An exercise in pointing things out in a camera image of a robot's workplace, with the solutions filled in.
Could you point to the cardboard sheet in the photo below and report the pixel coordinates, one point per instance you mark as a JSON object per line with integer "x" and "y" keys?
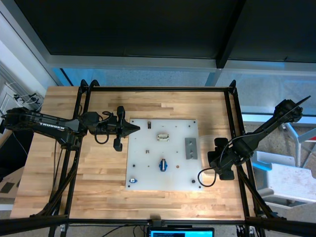
{"x": 12, "y": 176}

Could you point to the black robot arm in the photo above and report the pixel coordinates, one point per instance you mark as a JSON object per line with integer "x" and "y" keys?
{"x": 49, "y": 124}
{"x": 261, "y": 133}

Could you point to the laptop screen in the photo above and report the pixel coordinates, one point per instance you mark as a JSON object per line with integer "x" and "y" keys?
{"x": 180, "y": 233}

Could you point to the blue cube mount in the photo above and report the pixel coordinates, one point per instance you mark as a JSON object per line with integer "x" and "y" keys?
{"x": 129, "y": 181}

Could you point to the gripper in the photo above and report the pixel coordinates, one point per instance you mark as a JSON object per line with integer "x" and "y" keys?
{"x": 119, "y": 123}
{"x": 217, "y": 158}

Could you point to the grey metal peg plate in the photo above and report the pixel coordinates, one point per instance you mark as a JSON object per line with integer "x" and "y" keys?
{"x": 195, "y": 148}

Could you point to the black camera bracket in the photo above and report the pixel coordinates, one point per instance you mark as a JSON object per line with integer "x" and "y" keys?
{"x": 155, "y": 221}

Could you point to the blue connector mount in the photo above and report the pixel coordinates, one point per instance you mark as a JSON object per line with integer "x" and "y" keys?
{"x": 159, "y": 169}

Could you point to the black aluminium frame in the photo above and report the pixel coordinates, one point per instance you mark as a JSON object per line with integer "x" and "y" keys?
{"x": 158, "y": 89}

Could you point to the white step stool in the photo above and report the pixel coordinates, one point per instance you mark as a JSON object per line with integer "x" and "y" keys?
{"x": 291, "y": 177}

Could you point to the clear plastic tub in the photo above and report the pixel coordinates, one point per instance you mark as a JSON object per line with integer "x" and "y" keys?
{"x": 206, "y": 143}

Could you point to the white taskboard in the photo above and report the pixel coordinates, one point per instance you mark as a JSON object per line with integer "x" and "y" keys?
{"x": 148, "y": 138}

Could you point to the grey rectangular connector housing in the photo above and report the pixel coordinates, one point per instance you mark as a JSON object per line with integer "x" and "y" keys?
{"x": 163, "y": 137}

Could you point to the white metal trolley frame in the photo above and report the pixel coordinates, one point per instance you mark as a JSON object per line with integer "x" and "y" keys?
{"x": 298, "y": 153}

